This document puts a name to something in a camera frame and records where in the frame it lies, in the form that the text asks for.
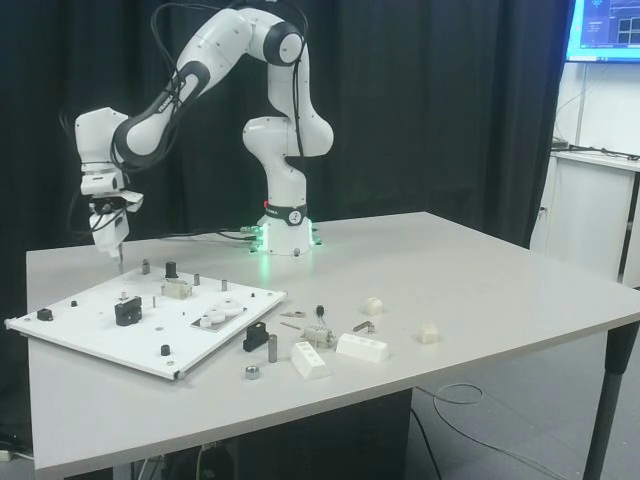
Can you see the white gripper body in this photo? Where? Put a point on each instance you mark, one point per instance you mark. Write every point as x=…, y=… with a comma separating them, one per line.
x=111, y=227

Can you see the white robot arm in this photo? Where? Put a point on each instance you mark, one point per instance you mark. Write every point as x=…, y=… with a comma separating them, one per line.
x=280, y=165

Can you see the grey metal square peg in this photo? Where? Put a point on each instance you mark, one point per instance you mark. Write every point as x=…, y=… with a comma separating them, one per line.
x=145, y=266

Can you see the thick metal round peg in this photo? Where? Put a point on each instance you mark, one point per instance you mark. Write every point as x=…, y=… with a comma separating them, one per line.
x=273, y=349

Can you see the white peg holder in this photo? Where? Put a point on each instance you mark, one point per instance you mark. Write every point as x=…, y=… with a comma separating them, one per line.
x=310, y=361
x=362, y=348

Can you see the white task board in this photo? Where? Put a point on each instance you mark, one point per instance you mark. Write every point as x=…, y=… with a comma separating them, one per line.
x=100, y=335

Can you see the white small gear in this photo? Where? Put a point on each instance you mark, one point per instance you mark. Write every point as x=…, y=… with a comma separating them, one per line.
x=214, y=318

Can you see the white medium gear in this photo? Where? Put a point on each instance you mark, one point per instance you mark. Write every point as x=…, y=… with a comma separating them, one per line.
x=230, y=306

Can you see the black plug block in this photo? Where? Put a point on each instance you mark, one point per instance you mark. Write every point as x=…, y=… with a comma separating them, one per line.
x=255, y=340

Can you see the metal bolt nut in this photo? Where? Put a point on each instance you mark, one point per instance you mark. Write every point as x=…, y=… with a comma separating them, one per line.
x=250, y=373

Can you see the metal USB plug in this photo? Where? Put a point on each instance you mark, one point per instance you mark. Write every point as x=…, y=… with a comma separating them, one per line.
x=293, y=314

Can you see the beige D-SUB plug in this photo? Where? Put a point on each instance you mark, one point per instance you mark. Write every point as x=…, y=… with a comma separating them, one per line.
x=316, y=335

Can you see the small white cube holder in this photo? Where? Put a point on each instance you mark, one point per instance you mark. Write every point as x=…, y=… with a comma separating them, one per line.
x=429, y=333
x=372, y=305

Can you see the black box under table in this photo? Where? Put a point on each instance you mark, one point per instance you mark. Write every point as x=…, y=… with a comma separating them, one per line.
x=300, y=440

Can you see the black curtain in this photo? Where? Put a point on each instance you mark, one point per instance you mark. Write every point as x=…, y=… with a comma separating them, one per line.
x=450, y=125

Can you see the white cabinet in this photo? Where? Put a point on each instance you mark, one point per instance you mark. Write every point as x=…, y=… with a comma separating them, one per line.
x=585, y=220

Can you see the black table leg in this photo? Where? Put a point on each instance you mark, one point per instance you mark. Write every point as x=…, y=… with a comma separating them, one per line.
x=607, y=400

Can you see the blue screen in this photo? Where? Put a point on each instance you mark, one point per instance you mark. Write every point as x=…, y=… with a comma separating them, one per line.
x=607, y=30

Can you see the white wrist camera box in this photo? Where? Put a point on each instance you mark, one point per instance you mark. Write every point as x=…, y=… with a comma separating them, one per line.
x=134, y=200

